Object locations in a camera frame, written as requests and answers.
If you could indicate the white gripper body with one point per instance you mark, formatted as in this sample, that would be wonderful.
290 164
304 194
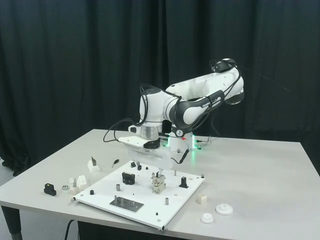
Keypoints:
155 157

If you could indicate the grey waterproof plug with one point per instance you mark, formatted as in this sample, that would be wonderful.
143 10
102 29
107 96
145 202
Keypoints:
158 181

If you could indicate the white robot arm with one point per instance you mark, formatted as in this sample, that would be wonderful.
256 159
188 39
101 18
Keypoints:
195 85

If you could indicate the white four-hole peg holder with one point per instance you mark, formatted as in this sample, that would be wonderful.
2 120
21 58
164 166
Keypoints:
93 168

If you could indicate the white task board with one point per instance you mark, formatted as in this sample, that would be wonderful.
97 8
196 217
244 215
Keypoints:
100 192

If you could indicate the cream plug holder block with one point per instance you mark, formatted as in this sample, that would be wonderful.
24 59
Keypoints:
202 199

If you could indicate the white empty peg holder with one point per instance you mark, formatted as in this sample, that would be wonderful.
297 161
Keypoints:
82 181

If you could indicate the metal square peg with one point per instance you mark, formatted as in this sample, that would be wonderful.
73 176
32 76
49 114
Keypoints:
74 182

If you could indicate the small white peg holder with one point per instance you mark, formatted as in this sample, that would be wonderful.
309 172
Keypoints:
74 190

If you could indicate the white small gear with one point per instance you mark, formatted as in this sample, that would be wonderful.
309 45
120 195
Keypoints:
71 180

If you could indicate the black cabinet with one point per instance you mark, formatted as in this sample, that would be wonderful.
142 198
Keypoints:
112 232

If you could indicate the white large gear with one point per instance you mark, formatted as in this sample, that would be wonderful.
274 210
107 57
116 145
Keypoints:
224 209

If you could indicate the metal bolt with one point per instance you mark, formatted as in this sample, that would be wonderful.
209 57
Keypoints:
65 187

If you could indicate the black D-SUB plug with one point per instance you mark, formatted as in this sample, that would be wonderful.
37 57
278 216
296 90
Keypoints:
50 190

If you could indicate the black curtain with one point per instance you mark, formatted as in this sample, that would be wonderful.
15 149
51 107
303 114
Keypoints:
75 62

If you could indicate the black table leg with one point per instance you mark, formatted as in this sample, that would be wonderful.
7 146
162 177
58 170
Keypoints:
11 222

